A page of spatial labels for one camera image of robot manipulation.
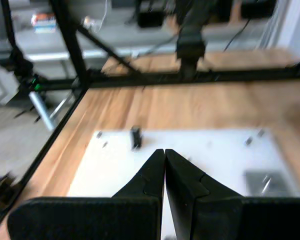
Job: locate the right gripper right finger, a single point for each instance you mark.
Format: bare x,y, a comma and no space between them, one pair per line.
227,217

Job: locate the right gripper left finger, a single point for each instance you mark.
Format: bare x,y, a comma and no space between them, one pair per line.
95,217

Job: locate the grey square metal fitting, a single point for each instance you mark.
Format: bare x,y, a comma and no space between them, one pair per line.
265,182

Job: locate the white task board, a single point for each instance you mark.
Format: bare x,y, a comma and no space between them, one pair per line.
215,152

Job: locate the short steel peg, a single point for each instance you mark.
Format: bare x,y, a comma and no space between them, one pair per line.
260,132
248,141

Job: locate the black block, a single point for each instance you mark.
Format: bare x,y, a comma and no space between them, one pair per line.
136,138

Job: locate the black frame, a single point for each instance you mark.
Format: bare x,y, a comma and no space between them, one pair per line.
165,78

